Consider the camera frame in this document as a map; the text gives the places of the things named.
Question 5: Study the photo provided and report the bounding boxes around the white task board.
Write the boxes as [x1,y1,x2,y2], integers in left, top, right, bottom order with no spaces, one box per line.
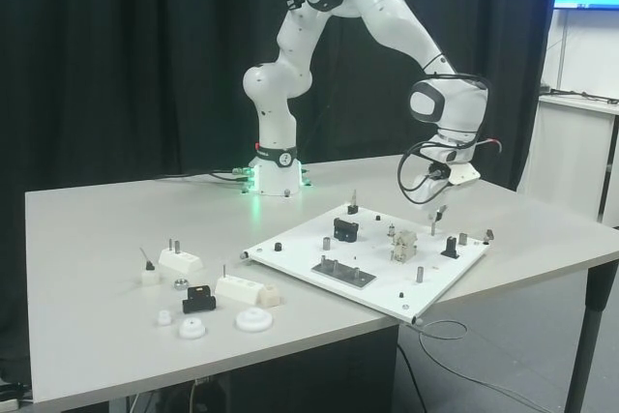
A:
[240,200,494,326]

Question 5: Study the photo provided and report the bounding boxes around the black D-SUB plug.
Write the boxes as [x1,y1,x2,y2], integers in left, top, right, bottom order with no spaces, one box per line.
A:
[182,285,220,314]

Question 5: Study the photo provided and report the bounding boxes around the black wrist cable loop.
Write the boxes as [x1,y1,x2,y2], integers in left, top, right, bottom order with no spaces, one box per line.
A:
[397,139,456,205]

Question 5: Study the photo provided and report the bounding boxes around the white large gear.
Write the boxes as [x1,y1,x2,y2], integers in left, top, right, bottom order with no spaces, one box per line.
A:
[234,308,274,335]

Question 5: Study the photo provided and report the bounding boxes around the black cable with plugs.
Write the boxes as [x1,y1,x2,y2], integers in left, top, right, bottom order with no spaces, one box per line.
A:
[538,85,619,105]

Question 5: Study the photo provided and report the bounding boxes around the white peg holder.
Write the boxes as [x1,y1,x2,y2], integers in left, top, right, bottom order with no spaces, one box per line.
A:
[158,247,201,275]
[214,276,263,306]

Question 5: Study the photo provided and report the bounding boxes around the white cabinet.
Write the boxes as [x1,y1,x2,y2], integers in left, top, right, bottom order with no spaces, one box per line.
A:
[520,92,619,229]

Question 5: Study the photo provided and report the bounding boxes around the black curtain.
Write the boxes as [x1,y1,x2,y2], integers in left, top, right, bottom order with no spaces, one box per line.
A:
[0,0,565,214]

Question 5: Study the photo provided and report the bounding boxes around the white medium gear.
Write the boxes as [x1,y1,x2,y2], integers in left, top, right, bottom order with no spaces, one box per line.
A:
[178,317,207,339]

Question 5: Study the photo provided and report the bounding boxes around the black table leg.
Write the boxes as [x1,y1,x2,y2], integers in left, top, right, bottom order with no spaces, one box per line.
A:
[564,262,611,413]

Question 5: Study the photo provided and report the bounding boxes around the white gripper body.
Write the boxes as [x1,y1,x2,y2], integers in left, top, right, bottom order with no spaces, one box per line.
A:
[408,172,455,207]

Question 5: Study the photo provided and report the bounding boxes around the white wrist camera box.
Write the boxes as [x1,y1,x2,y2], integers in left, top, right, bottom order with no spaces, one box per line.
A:
[427,144,473,165]

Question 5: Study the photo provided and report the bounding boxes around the beige plug block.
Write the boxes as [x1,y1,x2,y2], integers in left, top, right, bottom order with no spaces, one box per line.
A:
[254,285,282,309]

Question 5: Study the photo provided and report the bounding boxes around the black base cables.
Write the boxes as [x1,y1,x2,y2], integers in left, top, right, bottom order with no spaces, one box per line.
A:
[159,167,256,183]

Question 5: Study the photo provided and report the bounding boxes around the flat white mounting plate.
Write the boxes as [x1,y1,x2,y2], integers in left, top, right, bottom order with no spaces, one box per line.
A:
[445,162,482,188]

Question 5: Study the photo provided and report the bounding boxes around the thin grey cable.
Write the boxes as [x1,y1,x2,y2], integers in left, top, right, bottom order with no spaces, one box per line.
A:
[409,317,570,413]

